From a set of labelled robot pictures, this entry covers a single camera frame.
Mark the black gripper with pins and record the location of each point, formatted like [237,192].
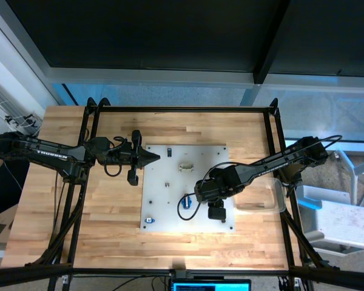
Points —
[129,154]
[217,213]

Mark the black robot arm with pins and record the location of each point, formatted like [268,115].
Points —
[48,153]
[261,169]

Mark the white taskboard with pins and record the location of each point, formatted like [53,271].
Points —
[157,212]

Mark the blue round holder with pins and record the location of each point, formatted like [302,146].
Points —
[183,203]

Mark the small silver connector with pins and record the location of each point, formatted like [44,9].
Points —
[167,184]

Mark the clear plastic tub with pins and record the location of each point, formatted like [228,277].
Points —
[254,208]

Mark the beige multi-pin connector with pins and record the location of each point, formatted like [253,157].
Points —
[186,167]

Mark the white square block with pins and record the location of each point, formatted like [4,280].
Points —
[150,220]

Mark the blue square holder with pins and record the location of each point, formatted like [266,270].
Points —
[145,220]

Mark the laptop with blue screen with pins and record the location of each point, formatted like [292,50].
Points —
[209,286]

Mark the white step ladder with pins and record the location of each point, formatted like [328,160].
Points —
[345,221]

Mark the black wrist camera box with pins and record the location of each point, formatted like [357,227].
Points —
[204,191]

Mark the black aluminium frame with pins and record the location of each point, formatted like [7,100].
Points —
[182,109]

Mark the small table-level camera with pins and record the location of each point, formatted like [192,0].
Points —
[179,269]

